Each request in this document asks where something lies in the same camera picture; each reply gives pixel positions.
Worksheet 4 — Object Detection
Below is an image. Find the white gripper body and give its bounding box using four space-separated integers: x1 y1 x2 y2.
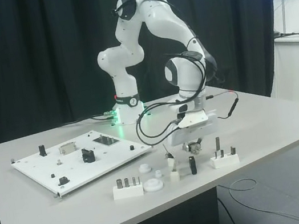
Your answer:
165 109 222 147

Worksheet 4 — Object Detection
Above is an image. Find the grey waterproof plug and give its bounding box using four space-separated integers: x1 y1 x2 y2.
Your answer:
187 141 203 154

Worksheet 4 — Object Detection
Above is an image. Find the black D-SUB plug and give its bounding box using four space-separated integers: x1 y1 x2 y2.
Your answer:
187 155 199 175

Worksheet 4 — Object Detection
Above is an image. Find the white square peg holder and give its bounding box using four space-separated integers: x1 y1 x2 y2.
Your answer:
209 151 240 170

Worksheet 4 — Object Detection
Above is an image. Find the small white plug holder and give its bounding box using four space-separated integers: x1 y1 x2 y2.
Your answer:
169 170 181 183
165 156 177 168

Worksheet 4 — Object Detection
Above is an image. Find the white medium gear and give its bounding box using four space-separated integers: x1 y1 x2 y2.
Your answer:
137 162 152 175

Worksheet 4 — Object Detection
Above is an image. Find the white large gear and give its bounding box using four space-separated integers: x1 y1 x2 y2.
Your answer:
142 177 165 195

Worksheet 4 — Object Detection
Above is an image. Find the white round peg holder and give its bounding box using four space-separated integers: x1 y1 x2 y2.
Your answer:
111 180 145 202

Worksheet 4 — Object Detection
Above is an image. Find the white cabinet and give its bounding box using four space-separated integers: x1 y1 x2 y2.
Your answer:
262 33 299 118

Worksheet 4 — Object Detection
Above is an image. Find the white task board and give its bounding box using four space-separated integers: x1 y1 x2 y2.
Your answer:
6 119 161 206

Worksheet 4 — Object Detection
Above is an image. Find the black curtain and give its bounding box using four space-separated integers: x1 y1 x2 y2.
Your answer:
0 0 299 224

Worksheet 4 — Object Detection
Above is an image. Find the Ethernet plug with thin cable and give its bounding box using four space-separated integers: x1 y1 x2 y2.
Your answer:
161 142 175 161

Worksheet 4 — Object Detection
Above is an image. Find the thin black rod on wire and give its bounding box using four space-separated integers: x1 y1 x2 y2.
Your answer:
205 88 243 121

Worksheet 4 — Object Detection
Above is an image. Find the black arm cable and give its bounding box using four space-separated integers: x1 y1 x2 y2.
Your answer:
110 0 229 150
115 0 227 145

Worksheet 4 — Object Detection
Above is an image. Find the grey floor cable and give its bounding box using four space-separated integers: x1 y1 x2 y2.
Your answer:
215 168 299 224

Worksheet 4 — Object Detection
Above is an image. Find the black floor cable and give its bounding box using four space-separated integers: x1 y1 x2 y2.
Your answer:
216 195 243 224

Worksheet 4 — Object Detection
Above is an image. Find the black base cable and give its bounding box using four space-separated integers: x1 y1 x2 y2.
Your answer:
62 110 120 132

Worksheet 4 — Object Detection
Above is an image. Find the thin black cable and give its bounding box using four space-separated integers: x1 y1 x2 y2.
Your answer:
273 28 299 46

